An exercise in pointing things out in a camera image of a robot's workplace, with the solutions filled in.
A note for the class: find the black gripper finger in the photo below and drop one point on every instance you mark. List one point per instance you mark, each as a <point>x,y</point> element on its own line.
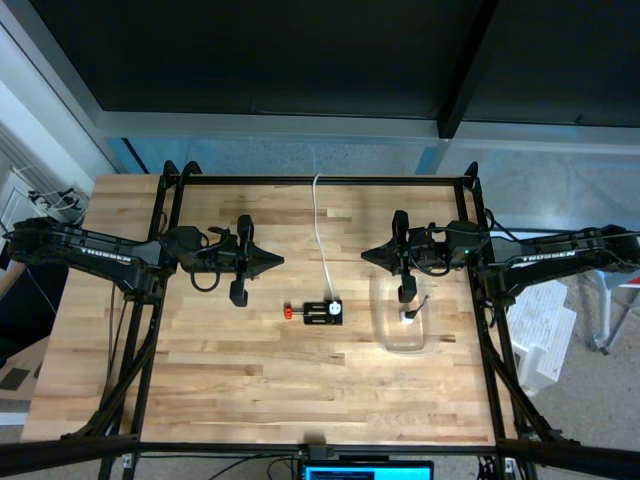
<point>262,255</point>
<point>385,251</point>
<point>262,264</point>
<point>385,261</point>

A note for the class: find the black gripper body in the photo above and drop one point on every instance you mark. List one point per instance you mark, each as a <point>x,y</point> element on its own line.
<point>404,255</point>
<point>243,260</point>

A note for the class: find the white power receptacle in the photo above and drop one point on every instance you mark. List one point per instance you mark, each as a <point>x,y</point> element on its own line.
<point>335,306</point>

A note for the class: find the black vise with red knob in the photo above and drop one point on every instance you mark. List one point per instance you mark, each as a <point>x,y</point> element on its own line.
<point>315,312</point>

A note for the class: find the clear plastic tub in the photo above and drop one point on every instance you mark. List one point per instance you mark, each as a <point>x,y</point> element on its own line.
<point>395,332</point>

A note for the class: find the white stepped foam block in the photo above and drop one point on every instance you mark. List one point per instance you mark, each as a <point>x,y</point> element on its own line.
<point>540,330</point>

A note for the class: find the laptop screen blue edge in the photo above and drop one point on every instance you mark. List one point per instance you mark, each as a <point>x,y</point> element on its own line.
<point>365,472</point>

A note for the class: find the cardboard box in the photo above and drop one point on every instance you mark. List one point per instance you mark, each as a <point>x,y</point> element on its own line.
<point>30,355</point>

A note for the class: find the black metal frame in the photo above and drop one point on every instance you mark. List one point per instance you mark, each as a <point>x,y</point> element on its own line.
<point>250,180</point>

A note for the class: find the black table-edge camera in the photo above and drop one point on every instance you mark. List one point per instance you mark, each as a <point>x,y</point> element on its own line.
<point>316,450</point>

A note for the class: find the grey metal chair frame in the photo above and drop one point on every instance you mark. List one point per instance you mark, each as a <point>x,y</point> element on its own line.
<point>603,320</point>

